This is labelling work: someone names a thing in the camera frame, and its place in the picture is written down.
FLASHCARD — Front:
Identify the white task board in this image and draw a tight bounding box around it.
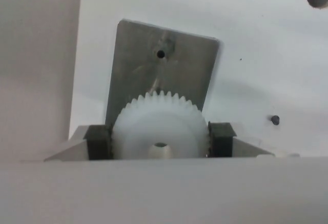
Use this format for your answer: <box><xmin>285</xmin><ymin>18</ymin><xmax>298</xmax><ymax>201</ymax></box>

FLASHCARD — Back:
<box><xmin>67</xmin><ymin>0</ymin><xmax>328</xmax><ymax>161</ymax></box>

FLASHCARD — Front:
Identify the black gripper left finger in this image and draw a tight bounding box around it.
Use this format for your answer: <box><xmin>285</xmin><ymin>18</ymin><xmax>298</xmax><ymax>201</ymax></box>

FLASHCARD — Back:
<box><xmin>43</xmin><ymin>124</ymin><xmax>114</xmax><ymax>162</ymax></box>

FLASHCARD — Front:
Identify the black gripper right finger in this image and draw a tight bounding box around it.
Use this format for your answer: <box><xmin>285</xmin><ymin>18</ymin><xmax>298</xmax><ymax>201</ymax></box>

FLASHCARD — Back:
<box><xmin>207</xmin><ymin>122</ymin><xmax>275</xmax><ymax>158</ymax></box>

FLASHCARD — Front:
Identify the white medium gear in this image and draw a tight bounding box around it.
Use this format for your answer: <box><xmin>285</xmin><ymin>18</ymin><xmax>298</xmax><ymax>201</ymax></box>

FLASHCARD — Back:
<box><xmin>112</xmin><ymin>90</ymin><xmax>210</xmax><ymax>160</ymax></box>

